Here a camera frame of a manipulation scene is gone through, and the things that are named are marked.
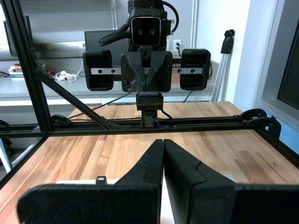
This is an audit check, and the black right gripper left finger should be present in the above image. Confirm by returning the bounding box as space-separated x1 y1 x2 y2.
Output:
16 139 164 224

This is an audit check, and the braided black left arm cable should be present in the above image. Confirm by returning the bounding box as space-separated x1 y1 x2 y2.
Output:
99 22 132 47

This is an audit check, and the stack of books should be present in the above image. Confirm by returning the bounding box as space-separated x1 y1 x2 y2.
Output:
8 66 24 81

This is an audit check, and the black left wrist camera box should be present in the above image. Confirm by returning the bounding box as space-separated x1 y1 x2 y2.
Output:
130 8 164 47

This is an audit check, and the white mounting board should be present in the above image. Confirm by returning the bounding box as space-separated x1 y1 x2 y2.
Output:
56 174 236 224

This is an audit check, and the aluminium stand with black top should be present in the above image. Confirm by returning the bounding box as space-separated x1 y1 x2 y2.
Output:
214 29 235 102

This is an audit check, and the white coiled cable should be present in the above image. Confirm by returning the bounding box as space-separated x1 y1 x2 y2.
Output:
55 60 84 83

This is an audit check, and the grey desk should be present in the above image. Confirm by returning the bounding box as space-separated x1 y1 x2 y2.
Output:
0 59 221 105

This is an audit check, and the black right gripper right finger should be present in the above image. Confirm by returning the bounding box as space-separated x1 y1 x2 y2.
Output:
163 139 299 224

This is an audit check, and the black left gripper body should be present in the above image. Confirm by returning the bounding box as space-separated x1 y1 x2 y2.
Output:
82 48 212 91

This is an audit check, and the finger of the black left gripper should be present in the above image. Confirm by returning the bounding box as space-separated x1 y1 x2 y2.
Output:
146 51 173 93
121 51 148 92

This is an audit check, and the smooth black left arm cable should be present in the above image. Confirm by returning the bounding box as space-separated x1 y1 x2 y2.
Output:
162 0 179 35

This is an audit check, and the black aluminium frame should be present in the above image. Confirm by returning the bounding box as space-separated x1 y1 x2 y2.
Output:
0 0 282 191

